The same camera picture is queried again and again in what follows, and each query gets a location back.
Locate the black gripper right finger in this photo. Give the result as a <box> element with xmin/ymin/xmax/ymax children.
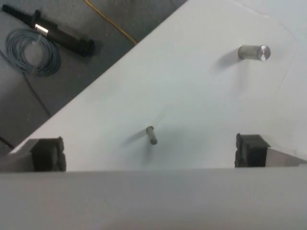
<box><xmin>235</xmin><ymin>133</ymin><xmax>307</xmax><ymax>169</ymax></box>

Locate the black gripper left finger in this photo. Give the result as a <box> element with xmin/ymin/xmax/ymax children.
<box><xmin>0</xmin><ymin>136</ymin><xmax>67</xmax><ymax>172</ymax></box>

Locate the thick metal round peg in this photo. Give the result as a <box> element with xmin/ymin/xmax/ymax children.
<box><xmin>237</xmin><ymin>44</ymin><xmax>271</xmax><ymax>63</ymax></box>

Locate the thin metal round peg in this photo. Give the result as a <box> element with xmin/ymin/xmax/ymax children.
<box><xmin>145</xmin><ymin>126</ymin><xmax>158</xmax><ymax>146</ymax></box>

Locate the white task board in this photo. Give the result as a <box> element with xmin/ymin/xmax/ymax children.
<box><xmin>14</xmin><ymin>0</ymin><xmax>307</xmax><ymax>172</ymax></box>

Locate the black cylindrical tool, silver band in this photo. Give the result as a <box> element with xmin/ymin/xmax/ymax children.
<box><xmin>1</xmin><ymin>4</ymin><xmax>96</xmax><ymax>58</ymax></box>

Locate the thin black floor cable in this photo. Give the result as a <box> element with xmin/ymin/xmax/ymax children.
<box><xmin>23</xmin><ymin>73</ymin><xmax>52</xmax><ymax>118</ymax></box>

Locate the coiled blue-grey cable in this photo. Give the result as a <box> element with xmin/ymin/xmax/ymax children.
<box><xmin>5</xmin><ymin>27</ymin><xmax>61</xmax><ymax>77</ymax></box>

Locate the yellow cable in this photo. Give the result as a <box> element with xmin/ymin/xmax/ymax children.
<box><xmin>83</xmin><ymin>0</ymin><xmax>139</xmax><ymax>45</ymax></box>

